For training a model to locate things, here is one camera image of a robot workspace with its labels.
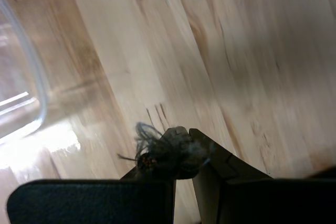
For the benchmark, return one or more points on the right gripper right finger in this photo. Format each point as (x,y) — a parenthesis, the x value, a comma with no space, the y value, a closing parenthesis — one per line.
(262,200)

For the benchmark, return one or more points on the clear plastic container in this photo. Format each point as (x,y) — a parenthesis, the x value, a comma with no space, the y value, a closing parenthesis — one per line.
(23,82)

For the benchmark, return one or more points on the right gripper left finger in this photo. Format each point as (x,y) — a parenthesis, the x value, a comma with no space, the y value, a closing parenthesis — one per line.
(92,203)

